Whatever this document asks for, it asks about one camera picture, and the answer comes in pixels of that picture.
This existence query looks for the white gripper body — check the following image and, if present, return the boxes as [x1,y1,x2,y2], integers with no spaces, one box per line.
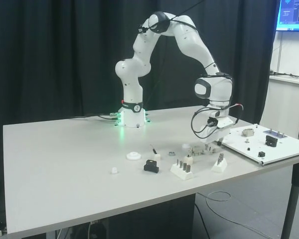
[200,125,225,145]

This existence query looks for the grey metal plug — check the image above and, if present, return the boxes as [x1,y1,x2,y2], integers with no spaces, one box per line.
[188,146,205,158]

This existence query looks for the white single-peg holder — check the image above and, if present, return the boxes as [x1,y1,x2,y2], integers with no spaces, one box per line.
[210,159,228,173]

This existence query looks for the white task board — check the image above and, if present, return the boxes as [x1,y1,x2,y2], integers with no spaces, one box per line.
[218,123,299,166]

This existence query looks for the white three-peg holder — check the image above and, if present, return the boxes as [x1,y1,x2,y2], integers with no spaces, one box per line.
[169,163,196,180]

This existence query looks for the black D-SUB plug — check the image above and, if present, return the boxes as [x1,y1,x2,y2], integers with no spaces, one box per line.
[143,159,160,173]

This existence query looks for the white cabinet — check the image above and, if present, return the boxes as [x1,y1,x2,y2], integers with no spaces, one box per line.
[267,73,299,140]

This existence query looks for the black table leg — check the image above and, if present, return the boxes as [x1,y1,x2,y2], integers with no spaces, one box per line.
[281,160,299,239]

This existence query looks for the blue screen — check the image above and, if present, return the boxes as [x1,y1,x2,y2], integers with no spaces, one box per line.
[276,0,299,32]

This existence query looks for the black curtain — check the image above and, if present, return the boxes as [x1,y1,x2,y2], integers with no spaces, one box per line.
[0,0,282,226]

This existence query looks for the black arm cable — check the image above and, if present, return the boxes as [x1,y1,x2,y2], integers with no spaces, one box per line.
[138,0,236,140]

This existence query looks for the grey floor cable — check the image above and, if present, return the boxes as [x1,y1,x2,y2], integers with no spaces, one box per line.
[197,191,288,235]

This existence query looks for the black cables on cabinet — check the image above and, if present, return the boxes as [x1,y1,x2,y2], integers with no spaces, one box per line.
[269,71,299,81]

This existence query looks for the black base cables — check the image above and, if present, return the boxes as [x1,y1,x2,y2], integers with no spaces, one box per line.
[69,113,122,123]

